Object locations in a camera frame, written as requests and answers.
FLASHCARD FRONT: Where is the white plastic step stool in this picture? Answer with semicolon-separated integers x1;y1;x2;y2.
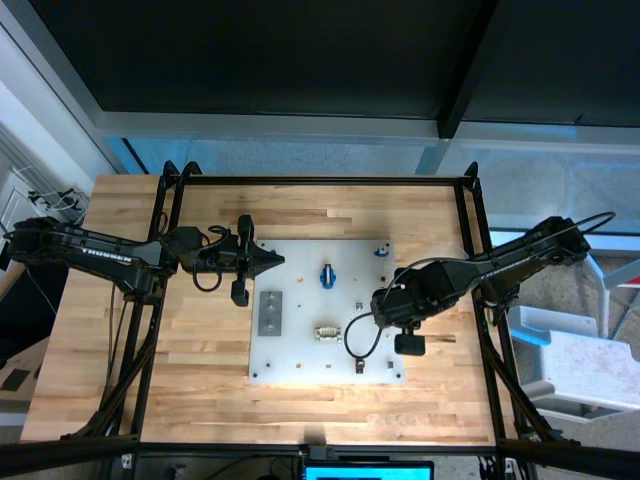
509;304;640;426

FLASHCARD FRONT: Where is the black metal frame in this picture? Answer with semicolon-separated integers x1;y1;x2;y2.
0;159;640;480

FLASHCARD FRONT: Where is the black arm elbow cable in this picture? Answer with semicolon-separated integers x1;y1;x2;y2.
562;210;618;237

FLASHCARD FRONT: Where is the tangled cable bundle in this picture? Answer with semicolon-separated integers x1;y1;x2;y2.
22;185;91;216

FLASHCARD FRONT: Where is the white metal stand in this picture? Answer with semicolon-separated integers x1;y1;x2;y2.
589;249;640;361

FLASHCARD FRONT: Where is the small black camera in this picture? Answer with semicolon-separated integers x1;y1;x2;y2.
305;439;335;461

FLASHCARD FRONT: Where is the brown cardboard box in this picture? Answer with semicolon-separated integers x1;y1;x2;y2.
0;334;51;401

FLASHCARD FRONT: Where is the black vertical column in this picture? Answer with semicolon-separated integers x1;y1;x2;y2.
437;0;501;141

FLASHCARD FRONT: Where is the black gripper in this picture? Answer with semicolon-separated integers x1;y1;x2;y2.
370;288;427;357
215;214;286;308

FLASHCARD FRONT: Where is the black arm short cable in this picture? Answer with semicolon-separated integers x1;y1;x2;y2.
206;224;232;249

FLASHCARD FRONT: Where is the white taskboard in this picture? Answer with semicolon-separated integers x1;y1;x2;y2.
248;239;407;385

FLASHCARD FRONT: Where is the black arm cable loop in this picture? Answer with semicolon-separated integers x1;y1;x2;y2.
191;263;224;294

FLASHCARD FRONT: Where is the grey metal plate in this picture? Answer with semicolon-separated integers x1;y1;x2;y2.
256;289;285;337

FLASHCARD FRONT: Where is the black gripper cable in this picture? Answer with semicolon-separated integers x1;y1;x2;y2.
344;267;416;362

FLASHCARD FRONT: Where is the blue-edged screen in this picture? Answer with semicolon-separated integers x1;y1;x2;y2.
299;459;435;480

